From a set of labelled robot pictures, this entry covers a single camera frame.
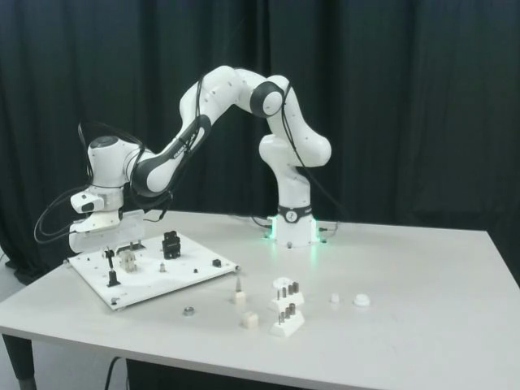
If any white round peg holder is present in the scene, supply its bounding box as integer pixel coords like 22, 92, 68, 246
267, 290, 306, 312

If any beige waterproof plug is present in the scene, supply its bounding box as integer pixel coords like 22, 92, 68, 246
119, 251, 139, 274

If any black curtain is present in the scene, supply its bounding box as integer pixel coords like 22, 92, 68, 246
0, 0, 520, 277

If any black D-SUB plug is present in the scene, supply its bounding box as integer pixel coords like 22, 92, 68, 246
161, 231, 182, 260

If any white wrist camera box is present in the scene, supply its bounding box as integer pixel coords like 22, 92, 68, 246
69, 193, 102, 213

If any flat white mounting plate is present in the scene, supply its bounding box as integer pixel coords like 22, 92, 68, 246
74, 211, 123, 236

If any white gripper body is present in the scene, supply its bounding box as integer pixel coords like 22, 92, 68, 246
67, 221, 146, 254

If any white square peg holder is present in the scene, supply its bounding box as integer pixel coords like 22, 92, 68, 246
268, 314, 306, 338

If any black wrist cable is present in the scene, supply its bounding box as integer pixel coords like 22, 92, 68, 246
34, 119, 97, 245

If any white task board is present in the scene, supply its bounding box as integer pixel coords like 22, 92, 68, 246
67, 229, 241, 310

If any black base cable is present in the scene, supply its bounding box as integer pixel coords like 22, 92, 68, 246
249, 214, 278, 232

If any dark grey table leg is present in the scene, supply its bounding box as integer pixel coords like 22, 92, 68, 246
0, 335, 36, 390

